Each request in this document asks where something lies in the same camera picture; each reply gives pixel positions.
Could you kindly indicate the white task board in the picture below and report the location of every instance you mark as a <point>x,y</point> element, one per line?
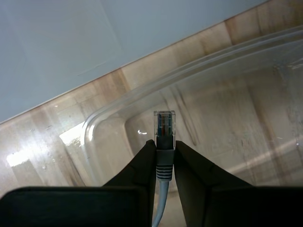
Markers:
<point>82,47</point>

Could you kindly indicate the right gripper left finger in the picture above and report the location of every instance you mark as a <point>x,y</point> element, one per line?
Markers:
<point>99,203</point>

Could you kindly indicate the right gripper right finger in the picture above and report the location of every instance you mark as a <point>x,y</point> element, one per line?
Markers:
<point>225,201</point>

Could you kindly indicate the clear plastic container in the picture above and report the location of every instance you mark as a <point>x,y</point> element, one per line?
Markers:
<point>225,113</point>

